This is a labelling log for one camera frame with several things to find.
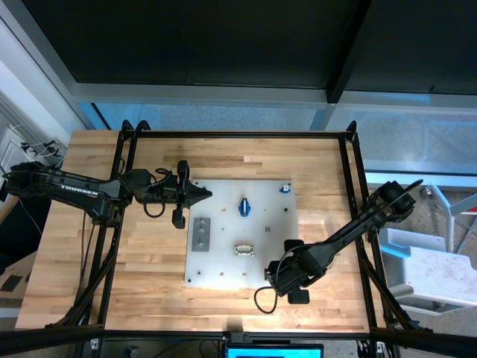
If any white step stool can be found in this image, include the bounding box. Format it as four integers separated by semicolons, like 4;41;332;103
376;223;477;314

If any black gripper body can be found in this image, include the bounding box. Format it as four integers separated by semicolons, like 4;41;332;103
265;260;310;305
165;160;191;229

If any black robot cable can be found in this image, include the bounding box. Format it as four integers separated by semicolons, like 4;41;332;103
154;167;173;186
143;197;167;219
279;244;301;271
254;285;279;315

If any white connector housing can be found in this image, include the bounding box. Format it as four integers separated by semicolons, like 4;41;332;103
233;244;256;259

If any black aluminium table frame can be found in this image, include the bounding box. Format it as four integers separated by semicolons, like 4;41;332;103
0;119;477;358

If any grey aluminium wall rail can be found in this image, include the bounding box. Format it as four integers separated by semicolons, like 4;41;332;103
72;82;477;110

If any white cable bundle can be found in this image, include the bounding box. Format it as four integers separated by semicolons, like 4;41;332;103
18;139;64;160

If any brown cardboard box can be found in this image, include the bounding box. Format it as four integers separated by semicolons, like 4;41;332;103
0;249;38;299

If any grey window frame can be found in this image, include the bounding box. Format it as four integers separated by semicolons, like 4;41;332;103
0;0;94;131

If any monitor with blue screen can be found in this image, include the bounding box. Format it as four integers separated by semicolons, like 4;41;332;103
225;345;324;358

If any clear plastic tub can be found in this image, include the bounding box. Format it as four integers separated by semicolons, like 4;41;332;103
297;210;338;262

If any grey metal base plate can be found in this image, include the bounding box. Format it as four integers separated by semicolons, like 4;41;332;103
190;217;212;254

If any white taskboard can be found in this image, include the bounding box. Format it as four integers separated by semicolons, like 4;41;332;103
185;179;299;289

